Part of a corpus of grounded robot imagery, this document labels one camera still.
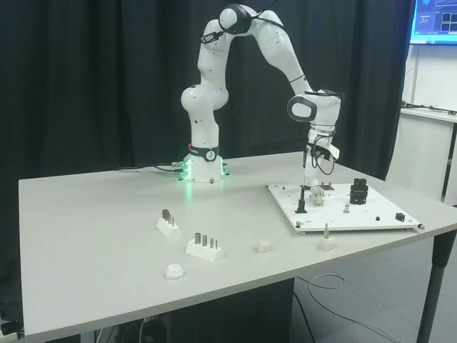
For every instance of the large square metal peg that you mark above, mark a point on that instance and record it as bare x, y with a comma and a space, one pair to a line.
165, 215

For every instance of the white cabinet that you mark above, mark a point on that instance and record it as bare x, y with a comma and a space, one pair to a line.
425, 157

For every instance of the wide cream holder block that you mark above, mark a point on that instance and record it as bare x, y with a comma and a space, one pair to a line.
263, 246

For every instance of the blue screen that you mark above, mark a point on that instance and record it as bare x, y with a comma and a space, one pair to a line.
435, 21

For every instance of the black D-SUB plug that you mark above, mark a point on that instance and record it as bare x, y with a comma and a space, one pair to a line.
358, 196

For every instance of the metal bolt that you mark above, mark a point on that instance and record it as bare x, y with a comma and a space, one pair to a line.
326, 230

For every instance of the medium square metal peg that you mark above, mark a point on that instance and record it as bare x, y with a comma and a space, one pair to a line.
170, 218

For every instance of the beige metal connector block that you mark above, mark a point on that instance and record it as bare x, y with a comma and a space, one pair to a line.
317, 196

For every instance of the dark table leg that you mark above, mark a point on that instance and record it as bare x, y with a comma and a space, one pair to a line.
433, 286

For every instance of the thick round metal peg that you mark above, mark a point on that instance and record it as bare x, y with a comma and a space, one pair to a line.
197, 239

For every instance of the white task board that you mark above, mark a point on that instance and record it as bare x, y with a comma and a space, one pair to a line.
339, 218

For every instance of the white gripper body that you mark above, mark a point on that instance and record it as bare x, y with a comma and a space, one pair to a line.
312, 171

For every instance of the white holder with round pegs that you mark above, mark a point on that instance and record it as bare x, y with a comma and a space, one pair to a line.
205, 253

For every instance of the narrow cream holder block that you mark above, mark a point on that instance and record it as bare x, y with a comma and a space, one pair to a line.
326, 243

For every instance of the white holder with square pegs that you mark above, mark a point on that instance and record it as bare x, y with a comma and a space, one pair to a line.
169, 228

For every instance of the black curtain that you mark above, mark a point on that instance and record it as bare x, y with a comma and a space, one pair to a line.
89, 89

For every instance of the medium round metal peg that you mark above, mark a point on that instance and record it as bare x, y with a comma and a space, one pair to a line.
205, 241

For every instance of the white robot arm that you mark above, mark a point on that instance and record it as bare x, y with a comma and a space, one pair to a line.
207, 107

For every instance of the white medium gear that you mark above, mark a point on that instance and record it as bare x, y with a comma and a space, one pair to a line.
175, 272

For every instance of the metal BNC plug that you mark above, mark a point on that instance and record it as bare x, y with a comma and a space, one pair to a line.
346, 207

